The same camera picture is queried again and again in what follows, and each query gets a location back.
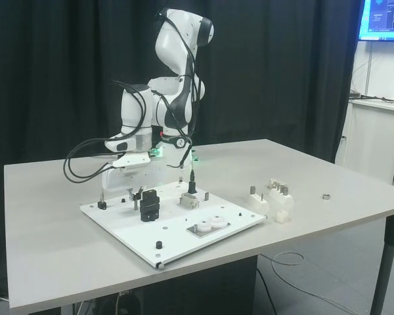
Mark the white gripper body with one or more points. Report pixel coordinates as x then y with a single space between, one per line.
124 178

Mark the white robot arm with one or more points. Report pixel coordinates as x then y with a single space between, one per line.
134 111

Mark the large metal square peg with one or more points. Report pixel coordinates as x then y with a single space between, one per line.
252 190

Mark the white tipped peg holder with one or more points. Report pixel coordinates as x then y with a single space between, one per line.
273 183

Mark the thick metal round peg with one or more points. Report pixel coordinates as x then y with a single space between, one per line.
285 190

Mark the white task board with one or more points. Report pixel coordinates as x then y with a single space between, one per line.
124 236

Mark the black USB plug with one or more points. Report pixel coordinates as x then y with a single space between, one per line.
192 187

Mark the white small gear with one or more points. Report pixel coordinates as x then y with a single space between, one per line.
203 226

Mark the white medium gear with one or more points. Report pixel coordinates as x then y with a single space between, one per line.
217 221

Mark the black curtain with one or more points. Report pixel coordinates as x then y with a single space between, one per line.
52 82

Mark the small white holder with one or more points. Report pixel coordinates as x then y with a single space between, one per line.
281 217

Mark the metal nut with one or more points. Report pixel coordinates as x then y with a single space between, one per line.
326 197

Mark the white cabinet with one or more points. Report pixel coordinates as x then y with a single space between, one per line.
374 141

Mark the black table leg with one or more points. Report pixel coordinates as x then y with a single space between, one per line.
385 262

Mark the blue screen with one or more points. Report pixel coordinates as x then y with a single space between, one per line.
384 19

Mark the flat white mount plate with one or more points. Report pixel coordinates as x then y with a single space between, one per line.
133 160

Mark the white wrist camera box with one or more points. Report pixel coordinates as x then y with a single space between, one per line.
119 145

